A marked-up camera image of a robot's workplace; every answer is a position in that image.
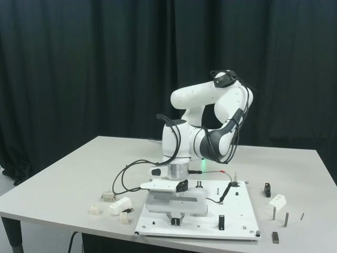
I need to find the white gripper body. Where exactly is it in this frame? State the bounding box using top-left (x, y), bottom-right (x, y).
top-left (145, 187), bottom-right (209, 216)

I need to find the white peg holder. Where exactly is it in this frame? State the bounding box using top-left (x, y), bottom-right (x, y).
top-left (269, 194), bottom-right (288, 210)

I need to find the flat white mounting plate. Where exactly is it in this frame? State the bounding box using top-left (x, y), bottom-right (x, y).
top-left (140, 180), bottom-right (185, 191)

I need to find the white plug holder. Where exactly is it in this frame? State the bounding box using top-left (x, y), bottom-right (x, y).
top-left (108, 197), bottom-right (133, 217)

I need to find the white task board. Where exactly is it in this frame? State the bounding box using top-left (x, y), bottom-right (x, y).
top-left (134, 180), bottom-right (261, 239)

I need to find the black table leg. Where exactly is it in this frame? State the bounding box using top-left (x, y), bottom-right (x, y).
top-left (1, 216), bottom-right (21, 253)

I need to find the black curtain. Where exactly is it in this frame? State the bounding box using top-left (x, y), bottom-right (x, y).
top-left (0, 0), bottom-right (337, 187)

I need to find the silver wrist ring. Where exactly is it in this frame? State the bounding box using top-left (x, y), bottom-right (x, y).
top-left (167, 162), bottom-right (189, 183)

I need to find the white camera box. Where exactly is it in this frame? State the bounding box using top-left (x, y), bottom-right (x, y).
top-left (148, 166), bottom-right (170, 178)

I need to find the thin black rod on wire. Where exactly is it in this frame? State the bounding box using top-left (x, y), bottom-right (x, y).
top-left (187, 169), bottom-right (228, 176)

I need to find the black plug with short cable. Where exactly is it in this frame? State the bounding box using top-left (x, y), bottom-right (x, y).
top-left (219, 181), bottom-right (237, 205)

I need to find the black camera cable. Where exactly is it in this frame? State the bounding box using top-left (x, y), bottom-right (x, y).
top-left (113, 159), bottom-right (169, 196)

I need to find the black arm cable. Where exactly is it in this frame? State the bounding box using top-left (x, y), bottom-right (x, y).
top-left (156, 113), bottom-right (183, 160)
top-left (204, 69), bottom-right (257, 164)

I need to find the black floor cable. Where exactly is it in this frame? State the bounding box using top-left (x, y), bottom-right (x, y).
top-left (68, 231), bottom-right (83, 253)

